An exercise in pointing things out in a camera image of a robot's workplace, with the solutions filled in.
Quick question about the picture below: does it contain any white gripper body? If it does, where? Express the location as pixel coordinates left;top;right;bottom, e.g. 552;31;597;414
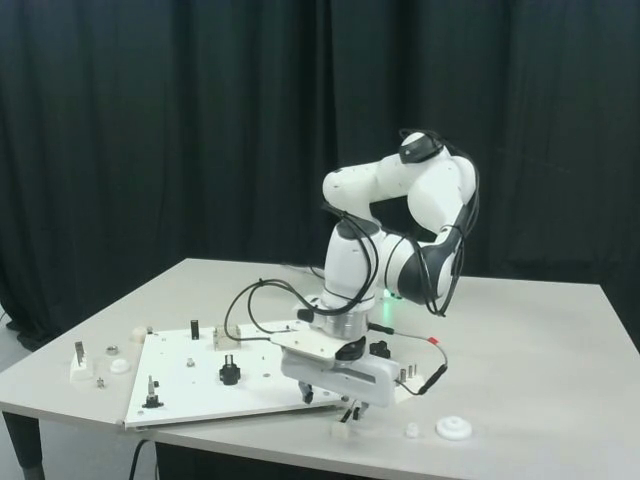
279;352;402;409

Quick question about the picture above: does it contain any white peg holder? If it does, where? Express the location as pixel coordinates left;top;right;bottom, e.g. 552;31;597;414
395;375;427;404

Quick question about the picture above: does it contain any thin black rod red tag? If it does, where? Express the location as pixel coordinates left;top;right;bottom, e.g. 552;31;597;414
367;323;451;397

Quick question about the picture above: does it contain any black round waterproof plug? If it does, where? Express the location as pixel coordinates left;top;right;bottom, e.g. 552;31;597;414
218;353;245;387

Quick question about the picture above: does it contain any white large gear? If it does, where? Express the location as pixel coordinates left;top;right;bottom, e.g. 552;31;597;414
435;415;474;444

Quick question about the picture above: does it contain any white task board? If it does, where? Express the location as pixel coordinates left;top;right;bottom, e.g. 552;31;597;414
122;319;342;431

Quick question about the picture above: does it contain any metal shaft on black base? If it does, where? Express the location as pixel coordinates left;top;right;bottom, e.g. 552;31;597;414
142;375;163;410

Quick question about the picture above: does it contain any white holder with metal plug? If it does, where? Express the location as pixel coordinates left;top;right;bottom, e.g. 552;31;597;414
71;341;97;385

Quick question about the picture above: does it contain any black table leg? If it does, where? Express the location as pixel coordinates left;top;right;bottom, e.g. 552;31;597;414
0;408;42;480

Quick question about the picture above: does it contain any black curtain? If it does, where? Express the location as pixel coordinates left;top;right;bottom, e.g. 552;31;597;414
0;0;640;332

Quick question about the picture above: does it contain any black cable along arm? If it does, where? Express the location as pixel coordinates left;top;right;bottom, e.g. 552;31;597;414
224;128;482;347

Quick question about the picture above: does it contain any black base cable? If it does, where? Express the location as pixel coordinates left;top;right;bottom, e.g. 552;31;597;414
280;262;327;281

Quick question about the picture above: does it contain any black hanging cable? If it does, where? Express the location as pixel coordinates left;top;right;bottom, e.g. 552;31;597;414
128;438;153;480

